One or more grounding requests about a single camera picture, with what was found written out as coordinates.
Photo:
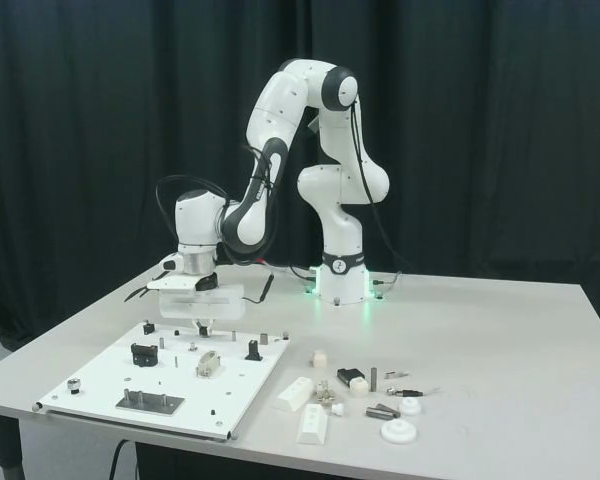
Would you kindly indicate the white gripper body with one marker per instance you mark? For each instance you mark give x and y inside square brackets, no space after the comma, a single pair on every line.
[200,302]

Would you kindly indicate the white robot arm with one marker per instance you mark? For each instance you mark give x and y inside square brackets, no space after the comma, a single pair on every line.
[340,225]

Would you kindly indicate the white peg holder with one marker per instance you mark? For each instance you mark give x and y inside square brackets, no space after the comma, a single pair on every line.
[314,425]
[295,395]

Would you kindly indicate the white task board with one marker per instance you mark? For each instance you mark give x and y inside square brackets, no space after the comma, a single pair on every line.
[155,385]

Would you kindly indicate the small white cube holder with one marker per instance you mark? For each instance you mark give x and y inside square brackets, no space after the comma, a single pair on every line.
[319,359]
[359,388]

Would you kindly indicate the black box under table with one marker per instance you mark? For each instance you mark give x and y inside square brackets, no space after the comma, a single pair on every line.
[195,462]

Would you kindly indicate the metal D-SUB plug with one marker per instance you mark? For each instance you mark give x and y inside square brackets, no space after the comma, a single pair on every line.
[326,391]

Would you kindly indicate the black Ethernet plug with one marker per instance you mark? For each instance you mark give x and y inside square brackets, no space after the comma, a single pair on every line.
[348,375]

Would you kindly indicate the white small gear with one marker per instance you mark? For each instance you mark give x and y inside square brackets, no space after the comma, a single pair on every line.
[336,409]

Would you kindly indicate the dark metal waterproof plug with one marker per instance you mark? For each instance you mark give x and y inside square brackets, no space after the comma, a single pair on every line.
[380,411]

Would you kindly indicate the metal BNC plug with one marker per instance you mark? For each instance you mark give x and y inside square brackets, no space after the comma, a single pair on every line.
[404,392]

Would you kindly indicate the black curtain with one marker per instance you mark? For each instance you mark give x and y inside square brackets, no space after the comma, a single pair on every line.
[80,125]

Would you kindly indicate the white large gear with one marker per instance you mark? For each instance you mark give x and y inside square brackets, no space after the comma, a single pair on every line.
[399,431]

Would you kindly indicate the dark table leg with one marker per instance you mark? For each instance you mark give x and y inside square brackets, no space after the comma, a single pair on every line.
[2,445]

